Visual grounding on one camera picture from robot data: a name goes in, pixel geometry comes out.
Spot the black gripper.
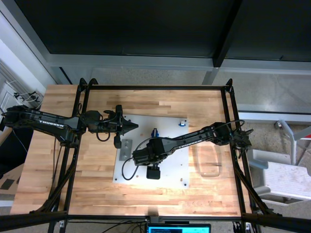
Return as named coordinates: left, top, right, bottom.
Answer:
left=104, top=104, right=139, bottom=150
left=132, top=146, right=161, bottom=180

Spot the aluminium plate with pegs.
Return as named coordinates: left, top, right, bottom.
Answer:
left=118, top=138, right=133, bottom=162

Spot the white board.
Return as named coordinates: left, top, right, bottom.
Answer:
left=112, top=114, right=190, bottom=190

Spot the clear plastic tub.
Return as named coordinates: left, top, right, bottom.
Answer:
left=195, top=144, right=223, bottom=180

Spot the laptop screen blue edge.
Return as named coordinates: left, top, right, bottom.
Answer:
left=146, top=223, right=212, bottom=233

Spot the brown cardboard box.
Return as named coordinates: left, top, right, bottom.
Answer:
left=0, top=162, right=25, bottom=195

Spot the white step stool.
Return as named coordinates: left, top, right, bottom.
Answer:
left=247, top=118, right=311, bottom=207

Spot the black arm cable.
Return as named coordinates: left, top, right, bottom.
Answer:
left=95, top=128, right=111, bottom=142
left=121, top=137, right=153, bottom=181

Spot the black table-level camera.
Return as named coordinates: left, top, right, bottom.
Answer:
left=148, top=213, right=163, bottom=223

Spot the black frame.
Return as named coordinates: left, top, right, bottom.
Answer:
left=0, top=77, right=311, bottom=233

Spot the white cable bundle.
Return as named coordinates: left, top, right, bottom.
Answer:
left=12, top=90, right=44, bottom=108

